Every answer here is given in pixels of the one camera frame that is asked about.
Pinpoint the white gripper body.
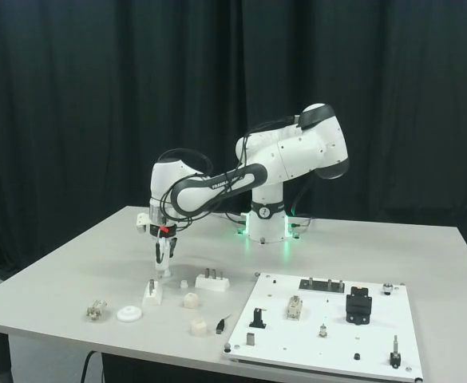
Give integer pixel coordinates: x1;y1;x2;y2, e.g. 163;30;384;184
153;235;172;273

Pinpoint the white large gear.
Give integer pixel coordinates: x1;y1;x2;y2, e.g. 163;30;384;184
116;304;144;323

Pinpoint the white single peg holder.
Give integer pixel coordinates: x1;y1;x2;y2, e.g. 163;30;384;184
141;281;165;307

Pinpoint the white three-hole peg holder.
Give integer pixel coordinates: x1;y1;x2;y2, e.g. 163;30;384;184
194;274;232;294

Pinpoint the black USB plug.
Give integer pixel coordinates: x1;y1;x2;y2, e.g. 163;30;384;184
215;313;232;336

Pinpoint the white task board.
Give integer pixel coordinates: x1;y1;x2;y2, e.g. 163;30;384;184
221;272;425;378

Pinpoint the black curtain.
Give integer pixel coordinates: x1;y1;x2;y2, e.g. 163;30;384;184
0;0;467;265

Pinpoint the metal bolt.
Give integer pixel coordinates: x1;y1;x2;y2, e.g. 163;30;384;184
390;334;402;366

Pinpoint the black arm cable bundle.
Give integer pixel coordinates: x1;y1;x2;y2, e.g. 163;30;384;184
157;113;303;232

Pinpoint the black cable under table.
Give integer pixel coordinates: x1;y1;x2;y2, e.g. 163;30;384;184
81;349;103;383

